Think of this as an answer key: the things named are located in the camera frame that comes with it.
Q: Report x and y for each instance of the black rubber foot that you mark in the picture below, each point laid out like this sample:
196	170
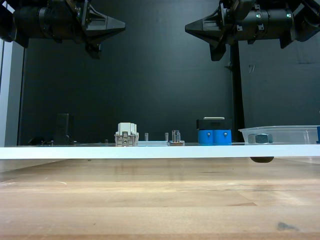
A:
261	160

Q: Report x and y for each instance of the blue mount with black cap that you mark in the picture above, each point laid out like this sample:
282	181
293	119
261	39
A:
213	136

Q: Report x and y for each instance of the blue socket with white insert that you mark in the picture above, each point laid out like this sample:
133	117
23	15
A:
318	136

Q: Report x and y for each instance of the black wall post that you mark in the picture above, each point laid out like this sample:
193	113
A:
237	87

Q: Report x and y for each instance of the clear plastic tub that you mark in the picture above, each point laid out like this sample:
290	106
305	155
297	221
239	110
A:
295	135

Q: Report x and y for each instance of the white board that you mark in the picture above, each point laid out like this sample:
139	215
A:
150	153

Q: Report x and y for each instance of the silver metal clamp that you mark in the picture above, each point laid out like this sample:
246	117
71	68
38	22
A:
176	138

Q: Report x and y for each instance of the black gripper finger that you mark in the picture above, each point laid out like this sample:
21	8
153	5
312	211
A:
210	25
100	21
96	35
213	37

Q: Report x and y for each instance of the grey connector housing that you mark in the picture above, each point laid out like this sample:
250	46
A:
126	135

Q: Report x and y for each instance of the small silver fastener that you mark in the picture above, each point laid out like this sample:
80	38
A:
166	137
146	137

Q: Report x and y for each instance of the silver hex nut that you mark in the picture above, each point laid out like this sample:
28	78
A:
260	138

